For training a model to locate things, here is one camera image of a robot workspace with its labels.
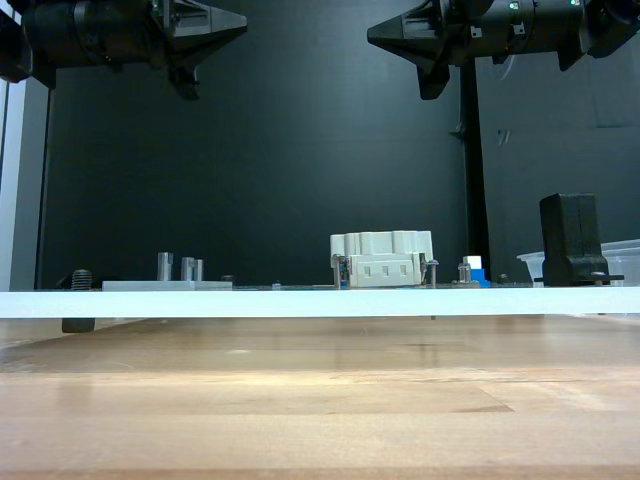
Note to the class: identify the white taskboard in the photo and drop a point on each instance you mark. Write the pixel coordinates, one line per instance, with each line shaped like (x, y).
(320, 302)

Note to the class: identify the grey metal plate with pins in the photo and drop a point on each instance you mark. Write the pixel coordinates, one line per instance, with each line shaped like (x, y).
(150, 285)

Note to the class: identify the black socket mount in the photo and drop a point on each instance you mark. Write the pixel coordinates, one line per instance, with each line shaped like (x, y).
(570, 235)

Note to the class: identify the small white blue connector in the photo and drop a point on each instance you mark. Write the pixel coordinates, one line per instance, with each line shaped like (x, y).
(472, 262)

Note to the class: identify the blue clamp connector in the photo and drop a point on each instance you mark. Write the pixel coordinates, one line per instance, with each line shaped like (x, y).
(343, 274)

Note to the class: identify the black board foot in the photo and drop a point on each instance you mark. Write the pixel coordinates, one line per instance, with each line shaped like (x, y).
(78, 325)

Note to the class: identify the beige multi-pin connector housing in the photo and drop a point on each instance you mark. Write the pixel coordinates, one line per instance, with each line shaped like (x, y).
(380, 245)

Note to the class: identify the silver connector screw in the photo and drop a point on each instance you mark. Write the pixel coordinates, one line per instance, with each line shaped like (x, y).
(434, 272)

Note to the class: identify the clear plastic tub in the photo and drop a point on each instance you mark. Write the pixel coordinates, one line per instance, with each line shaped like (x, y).
(625, 255)

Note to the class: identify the black board screw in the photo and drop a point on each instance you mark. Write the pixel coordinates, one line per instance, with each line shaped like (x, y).
(83, 280)

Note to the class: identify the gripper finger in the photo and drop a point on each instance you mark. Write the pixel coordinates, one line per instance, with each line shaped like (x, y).
(220, 22)
(405, 32)

